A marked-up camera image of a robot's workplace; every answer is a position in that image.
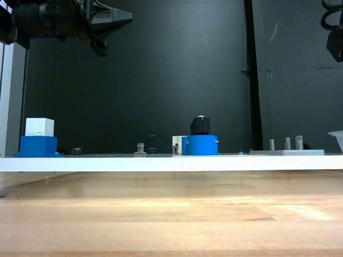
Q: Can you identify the white cube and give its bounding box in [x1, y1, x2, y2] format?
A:
[25, 117, 55, 137]

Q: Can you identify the small black socket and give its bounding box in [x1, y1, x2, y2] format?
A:
[148, 135, 158, 154]

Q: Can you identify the beige connector housing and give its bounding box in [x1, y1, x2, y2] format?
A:
[171, 135, 188, 155]

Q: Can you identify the black plug block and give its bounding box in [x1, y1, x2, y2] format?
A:
[189, 115, 211, 135]

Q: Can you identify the blue square holder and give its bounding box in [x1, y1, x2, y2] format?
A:
[12, 135, 64, 158]

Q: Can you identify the white board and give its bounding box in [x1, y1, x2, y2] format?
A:
[0, 153, 343, 172]

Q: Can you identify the blue round holder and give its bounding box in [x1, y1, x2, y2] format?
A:
[181, 133, 220, 156]

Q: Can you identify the grey metal block with pegs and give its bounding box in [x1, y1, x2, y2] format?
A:
[249, 135, 325, 156]

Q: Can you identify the clear plastic tub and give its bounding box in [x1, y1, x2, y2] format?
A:
[328, 130, 343, 154]

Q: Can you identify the grey aluminium post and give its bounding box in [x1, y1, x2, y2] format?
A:
[0, 42, 27, 157]

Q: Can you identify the black vertical post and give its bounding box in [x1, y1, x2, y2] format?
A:
[242, 0, 265, 150]

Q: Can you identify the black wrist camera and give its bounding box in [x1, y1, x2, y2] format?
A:
[326, 25, 343, 64]

